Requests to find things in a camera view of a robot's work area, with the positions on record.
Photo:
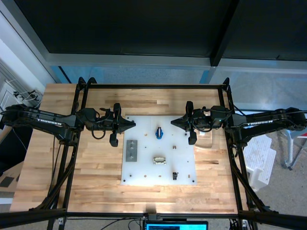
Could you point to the white taskboard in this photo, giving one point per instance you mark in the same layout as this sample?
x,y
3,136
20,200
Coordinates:
x,y
144,165

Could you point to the beige multi-pin connector housing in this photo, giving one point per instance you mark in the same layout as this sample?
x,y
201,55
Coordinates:
x,y
159,160

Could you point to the clear plastic tub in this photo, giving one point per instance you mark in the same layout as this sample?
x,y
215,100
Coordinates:
x,y
206,143

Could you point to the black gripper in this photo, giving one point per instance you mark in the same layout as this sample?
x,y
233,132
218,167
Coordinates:
x,y
190,119
115,119

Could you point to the black metal frame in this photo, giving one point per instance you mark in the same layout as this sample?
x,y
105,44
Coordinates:
x,y
153,86

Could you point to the red white panel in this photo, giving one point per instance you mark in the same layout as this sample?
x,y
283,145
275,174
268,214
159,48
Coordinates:
x,y
302,135

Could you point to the laptop screen with blue edge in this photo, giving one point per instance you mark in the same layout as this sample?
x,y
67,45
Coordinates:
x,y
175,226

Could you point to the white foam block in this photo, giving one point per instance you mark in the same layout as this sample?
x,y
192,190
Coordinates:
x,y
261,165

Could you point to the silver aluminium rail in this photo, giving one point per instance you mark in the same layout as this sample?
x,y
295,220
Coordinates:
x,y
120,60

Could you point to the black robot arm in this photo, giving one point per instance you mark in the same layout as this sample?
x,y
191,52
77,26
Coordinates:
x,y
48,121
259,122

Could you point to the large blue connector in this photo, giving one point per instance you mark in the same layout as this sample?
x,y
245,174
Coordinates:
x,y
159,134

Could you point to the small black camera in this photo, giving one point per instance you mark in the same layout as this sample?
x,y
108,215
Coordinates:
x,y
153,216

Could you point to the grey metal plate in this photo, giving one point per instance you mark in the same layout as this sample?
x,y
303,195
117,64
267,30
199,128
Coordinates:
x,y
134,153

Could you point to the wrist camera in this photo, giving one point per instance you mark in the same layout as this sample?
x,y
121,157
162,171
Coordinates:
x,y
106,119
202,119

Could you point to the brown cardboard box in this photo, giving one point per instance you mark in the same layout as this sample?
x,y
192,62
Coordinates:
x,y
13,172

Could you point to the grey metal stand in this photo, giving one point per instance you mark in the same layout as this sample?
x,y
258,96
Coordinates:
x,y
291,148

